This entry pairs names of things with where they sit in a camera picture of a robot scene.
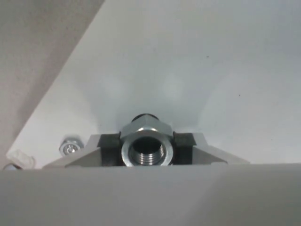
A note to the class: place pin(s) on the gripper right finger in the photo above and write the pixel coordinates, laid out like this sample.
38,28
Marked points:
183,150

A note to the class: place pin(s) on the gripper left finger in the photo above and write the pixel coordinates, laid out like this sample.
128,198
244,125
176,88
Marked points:
109,150

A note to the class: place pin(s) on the metal hex bolt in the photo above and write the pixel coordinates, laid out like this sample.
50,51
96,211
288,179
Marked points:
145,131

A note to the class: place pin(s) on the metal hex nut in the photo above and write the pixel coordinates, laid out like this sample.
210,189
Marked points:
69,148

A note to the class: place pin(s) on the white task board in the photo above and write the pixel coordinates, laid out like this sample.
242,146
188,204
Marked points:
188,70

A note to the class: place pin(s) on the clear board bumper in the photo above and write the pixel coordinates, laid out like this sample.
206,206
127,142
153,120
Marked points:
20,159

